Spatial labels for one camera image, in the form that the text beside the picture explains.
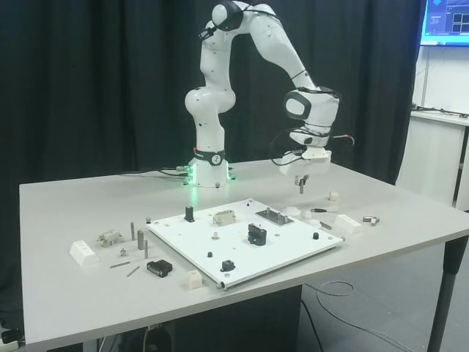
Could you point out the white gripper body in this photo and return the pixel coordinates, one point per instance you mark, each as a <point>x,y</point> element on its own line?
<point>311,165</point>

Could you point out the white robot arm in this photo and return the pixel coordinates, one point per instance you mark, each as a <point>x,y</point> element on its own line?
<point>212,110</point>

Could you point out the white peg holder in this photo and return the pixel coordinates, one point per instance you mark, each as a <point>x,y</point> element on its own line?
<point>349,223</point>
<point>84,253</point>

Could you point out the short metal round peg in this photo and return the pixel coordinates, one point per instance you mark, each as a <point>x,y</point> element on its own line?
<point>146,248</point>

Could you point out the thick metal square peg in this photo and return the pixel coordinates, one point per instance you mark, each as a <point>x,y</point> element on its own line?
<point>140,240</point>

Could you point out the thin tall metal peg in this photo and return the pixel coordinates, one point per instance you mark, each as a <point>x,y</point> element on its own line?
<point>132,231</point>

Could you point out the white large gear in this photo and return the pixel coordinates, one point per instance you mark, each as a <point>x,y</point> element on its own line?
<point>292,211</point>

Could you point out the small white cube holder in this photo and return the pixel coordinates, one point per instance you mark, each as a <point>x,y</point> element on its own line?
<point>333,195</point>
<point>195,280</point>

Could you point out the white medium gear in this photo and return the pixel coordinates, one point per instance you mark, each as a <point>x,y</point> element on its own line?
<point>310,214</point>

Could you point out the metal USB plug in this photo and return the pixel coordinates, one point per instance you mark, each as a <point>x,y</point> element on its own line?
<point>371,220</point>

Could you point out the white task board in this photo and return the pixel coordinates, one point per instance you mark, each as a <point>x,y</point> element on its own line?
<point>242,253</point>

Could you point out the white cabinet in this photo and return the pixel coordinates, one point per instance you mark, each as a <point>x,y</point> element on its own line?
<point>432,161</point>

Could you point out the black box under table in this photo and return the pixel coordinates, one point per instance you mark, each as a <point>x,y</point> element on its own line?
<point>238,322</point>

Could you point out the black D-SUB plug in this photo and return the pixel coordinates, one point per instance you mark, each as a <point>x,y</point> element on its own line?
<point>159,267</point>

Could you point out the dark table leg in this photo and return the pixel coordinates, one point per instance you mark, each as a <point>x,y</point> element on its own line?
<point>448,286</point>

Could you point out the metal BNC plug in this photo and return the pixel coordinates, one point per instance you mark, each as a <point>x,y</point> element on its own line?
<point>123,253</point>

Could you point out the blue screen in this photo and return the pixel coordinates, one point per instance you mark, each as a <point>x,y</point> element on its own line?
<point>445,22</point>

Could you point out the grey waterproof plug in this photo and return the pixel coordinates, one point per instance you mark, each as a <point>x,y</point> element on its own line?
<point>106,238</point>

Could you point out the black curtains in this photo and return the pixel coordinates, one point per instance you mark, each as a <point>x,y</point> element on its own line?
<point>91,91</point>

